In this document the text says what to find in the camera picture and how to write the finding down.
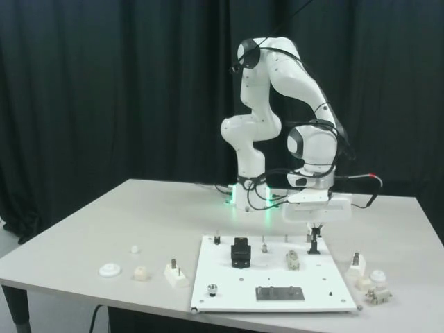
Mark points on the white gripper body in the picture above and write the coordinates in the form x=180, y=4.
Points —
x=340, y=205

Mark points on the black USB plug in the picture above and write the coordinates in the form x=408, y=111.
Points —
x=315, y=237

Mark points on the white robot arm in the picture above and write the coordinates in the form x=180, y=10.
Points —
x=256, y=86

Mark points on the thick metal peg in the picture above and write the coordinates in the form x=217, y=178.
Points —
x=356, y=259

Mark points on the white task board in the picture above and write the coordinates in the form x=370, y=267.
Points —
x=305, y=277

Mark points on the white short peg holder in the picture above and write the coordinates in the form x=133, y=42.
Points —
x=357, y=268

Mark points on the white medium gear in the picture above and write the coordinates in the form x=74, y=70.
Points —
x=378, y=275

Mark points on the black D-SUB plug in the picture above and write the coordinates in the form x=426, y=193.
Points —
x=240, y=256

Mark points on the white multi-pin plug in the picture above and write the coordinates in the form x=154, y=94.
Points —
x=378, y=297

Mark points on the metal BNC plug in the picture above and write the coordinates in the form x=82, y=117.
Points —
x=211, y=289

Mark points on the metal square peg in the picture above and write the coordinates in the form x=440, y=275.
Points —
x=172, y=263

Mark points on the white long peg holder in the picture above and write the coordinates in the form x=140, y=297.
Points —
x=175, y=277

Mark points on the white small gear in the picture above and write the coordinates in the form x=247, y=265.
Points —
x=134, y=249

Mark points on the white large gear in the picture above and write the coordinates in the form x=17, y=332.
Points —
x=109, y=271

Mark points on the black curtain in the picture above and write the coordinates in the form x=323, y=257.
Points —
x=104, y=86

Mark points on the black table leg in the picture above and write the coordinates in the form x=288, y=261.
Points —
x=15, y=308

